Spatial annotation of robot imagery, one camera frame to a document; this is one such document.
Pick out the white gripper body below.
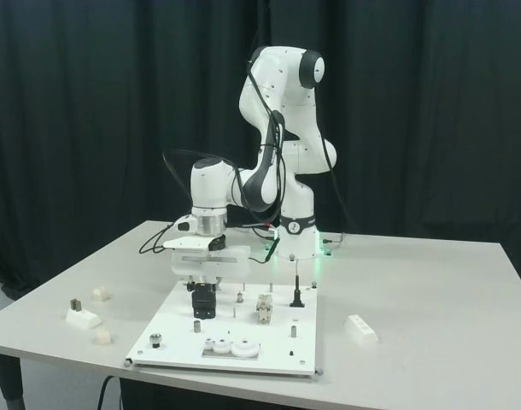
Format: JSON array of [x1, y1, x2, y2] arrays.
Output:
[[170, 246, 251, 282]]

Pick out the white peg holder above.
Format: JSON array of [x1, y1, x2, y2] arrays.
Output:
[[65, 307, 102, 330]]

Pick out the black D-SUB plug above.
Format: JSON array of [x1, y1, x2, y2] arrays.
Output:
[[191, 281, 219, 320]]

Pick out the grey waterproof plug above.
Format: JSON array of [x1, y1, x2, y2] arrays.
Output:
[[255, 294, 275, 325]]

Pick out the thin black rod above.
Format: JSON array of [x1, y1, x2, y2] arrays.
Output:
[[263, 237, 281, 263]]

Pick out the white large gear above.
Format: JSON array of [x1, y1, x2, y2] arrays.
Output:
[[230, 338, 260, 359]]

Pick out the white task board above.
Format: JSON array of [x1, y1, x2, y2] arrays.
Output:
[[124, 279, 324, 378]]

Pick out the black USB plug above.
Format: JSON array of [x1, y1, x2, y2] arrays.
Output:
[[289, 261, 306, 308]]

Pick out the white holder with holes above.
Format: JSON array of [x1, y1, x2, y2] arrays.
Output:
[[343, 314, 379, 344]]

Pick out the black curtain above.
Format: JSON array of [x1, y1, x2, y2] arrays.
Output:
[[0, 0, 521, 300]]

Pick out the black table leg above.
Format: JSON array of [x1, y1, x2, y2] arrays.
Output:
[[0, 352, 22, 410]]

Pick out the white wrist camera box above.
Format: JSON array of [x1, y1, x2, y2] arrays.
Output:
[[173, 215, 198, 235]]

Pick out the black camera cable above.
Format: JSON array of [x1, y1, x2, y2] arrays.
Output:
[[136, 225, 179, 258]]

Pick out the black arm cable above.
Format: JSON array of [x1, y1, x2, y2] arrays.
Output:
[[161, 59, 355, 240]]

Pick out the black floor cable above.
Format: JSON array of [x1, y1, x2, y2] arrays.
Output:
[[98, 374, 121, 410]]

